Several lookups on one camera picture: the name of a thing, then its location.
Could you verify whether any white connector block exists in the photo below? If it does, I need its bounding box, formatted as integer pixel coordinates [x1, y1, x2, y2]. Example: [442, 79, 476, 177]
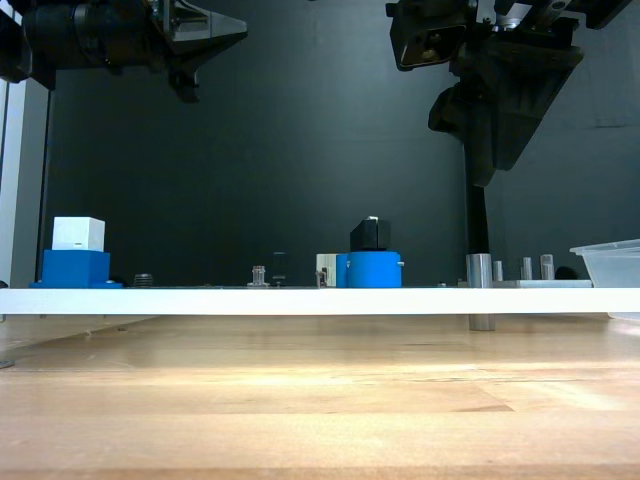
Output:
[51, 215, 107, 254]

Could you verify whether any small black socket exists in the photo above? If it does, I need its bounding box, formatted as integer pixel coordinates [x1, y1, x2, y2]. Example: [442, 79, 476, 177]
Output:
[271, 250, 290, 288]

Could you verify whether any steel cylinder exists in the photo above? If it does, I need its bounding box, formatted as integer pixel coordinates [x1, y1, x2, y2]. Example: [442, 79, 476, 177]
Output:
[464, 252, 497, 333]

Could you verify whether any black D-sub connector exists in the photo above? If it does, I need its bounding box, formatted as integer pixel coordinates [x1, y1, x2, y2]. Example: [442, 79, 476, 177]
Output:
[348, 214, 393, 253]

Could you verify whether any grey metal plate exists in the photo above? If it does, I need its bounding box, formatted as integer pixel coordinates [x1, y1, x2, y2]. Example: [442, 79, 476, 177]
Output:
[456, 278, 596, 290]

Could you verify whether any clear plastic tub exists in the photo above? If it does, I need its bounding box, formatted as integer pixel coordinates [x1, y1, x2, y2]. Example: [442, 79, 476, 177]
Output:
[569, 239, 640, 322]

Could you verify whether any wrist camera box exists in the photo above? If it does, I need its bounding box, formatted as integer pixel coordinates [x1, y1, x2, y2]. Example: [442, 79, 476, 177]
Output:
[385, 0, 470, 73]

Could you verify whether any blue square mount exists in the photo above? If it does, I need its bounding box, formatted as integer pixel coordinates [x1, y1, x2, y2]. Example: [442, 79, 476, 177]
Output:
[28, 248, 124, 291]

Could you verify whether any blue round connector mount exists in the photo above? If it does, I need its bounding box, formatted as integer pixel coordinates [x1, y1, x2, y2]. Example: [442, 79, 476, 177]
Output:
[335, 250, 406, 290]

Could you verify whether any grey multi-pin connector housing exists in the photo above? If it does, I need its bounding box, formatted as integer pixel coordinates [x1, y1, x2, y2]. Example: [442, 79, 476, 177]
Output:
[315, 252, 348, 290]

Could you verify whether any white taskboard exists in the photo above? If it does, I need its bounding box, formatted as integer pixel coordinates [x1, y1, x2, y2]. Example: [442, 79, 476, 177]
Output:
[0, 284, 640, 318]

